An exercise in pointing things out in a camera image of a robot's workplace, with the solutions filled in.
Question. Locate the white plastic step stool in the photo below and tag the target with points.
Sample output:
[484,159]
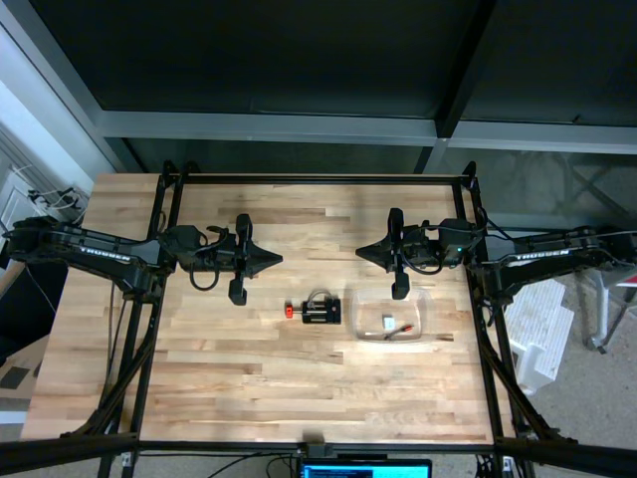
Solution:
[540,328]

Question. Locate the grey metal beam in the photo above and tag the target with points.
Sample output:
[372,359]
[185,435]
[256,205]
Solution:
[249,127]

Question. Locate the black metal frame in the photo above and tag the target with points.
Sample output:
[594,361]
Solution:
[318,178]

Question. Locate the black vise with red knob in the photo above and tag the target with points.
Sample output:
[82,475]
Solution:
[321,313]

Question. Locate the clear plastic container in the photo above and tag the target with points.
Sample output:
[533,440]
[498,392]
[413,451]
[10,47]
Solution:
[363,309]

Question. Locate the blue laptop screen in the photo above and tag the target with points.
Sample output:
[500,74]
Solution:
[365,470]

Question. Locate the small white block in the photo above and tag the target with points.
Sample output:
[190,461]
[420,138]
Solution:
[388,321]

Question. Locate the cardboard box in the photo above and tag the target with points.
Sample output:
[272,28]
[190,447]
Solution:
[20,358]

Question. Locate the black camera box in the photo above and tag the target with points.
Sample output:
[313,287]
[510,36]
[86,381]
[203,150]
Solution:
[314,445]

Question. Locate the silver chair base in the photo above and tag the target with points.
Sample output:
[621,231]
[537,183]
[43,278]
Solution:
[603,309]

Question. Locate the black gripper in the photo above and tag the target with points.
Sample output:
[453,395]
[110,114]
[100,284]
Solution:
[418,251]
[224,258]

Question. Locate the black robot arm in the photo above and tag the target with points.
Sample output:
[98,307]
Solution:
[542,256]
[99,249]

